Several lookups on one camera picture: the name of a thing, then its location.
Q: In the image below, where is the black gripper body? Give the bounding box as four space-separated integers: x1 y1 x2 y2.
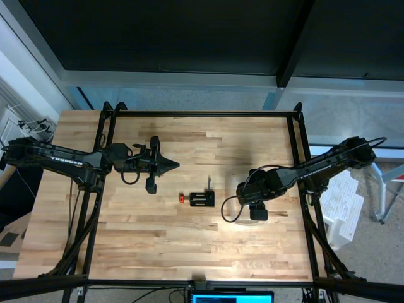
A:
247 198 270 222
138 136 161 194

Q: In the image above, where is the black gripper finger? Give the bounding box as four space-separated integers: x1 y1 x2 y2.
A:
157 153 180 166
157 164 180 177

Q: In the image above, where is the clear plastic tub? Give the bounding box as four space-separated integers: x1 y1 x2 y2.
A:
227 172 270 227

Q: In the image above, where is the black vise with red knob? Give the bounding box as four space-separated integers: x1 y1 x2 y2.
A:
178 190 216 209

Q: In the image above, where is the white foam packaging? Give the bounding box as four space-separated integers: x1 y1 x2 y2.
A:
320 175 364 252

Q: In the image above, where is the laptop screen with blue edge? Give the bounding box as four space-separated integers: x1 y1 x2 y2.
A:
188 290 275 303

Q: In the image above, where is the brown cardboard box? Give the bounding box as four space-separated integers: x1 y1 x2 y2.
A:
0 210 32 253

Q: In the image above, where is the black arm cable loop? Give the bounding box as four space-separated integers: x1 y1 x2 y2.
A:
121 166 141 186
220 193 251 223

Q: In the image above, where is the black aluminium table frame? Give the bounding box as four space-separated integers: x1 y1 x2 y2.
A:
0 100 404 303

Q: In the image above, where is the small black camera box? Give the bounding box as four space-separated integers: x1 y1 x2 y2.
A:
188 276 211 292

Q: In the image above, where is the black and white cable bundle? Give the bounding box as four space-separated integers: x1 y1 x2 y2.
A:
16 117 54 135

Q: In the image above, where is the silver metal leg frame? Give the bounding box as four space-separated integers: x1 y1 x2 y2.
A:
367 157 404 225

